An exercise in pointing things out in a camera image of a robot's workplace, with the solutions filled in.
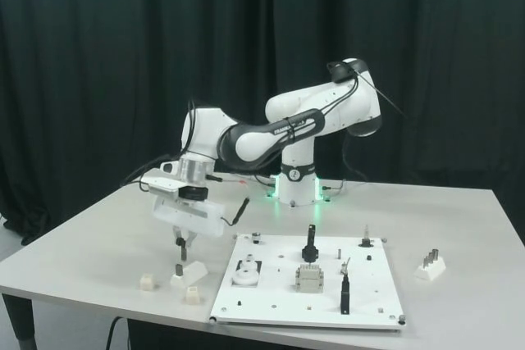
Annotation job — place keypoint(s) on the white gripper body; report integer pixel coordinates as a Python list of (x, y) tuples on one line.
[(193, 212)]

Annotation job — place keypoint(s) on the metal square peg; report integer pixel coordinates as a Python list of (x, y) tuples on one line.
[(179, 270), (183, 255)]

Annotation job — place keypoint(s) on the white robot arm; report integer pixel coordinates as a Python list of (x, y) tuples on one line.
[(254, 141)]

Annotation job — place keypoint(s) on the white long peg holder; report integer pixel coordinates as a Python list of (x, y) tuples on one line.
[(194, 272)]

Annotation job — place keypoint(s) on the white round peg holder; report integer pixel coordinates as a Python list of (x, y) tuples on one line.
[(428, 271)]

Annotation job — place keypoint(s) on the small white cube holder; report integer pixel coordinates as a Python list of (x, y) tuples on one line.
[(192, 295), (148, 282)]

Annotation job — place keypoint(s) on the white small gear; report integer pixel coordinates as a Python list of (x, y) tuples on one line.
[(249, 261)]

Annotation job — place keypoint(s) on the white large gear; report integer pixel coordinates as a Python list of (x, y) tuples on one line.
[(246, 276)]

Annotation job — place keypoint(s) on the metal BNC plug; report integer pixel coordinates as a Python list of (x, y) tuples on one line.
[(257, 237)]

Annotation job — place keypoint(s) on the white task board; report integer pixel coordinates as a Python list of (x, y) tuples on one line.
[(279, 309)]

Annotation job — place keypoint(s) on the black upright plug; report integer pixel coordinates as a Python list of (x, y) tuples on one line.
[(310, 252)]

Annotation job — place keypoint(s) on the clear Ethernet plug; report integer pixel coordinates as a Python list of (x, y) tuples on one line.
[(345, 268)]

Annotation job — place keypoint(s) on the black USB plug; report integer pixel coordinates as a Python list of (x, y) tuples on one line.
[(345, 296)]

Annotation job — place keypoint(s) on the metal bolt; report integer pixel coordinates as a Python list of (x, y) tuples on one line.
[(366, 237)]

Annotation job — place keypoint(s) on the dark table leg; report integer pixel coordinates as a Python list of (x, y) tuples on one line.
[(18, 321)]

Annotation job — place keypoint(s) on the black curtain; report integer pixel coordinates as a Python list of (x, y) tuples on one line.
[(123, 38)]

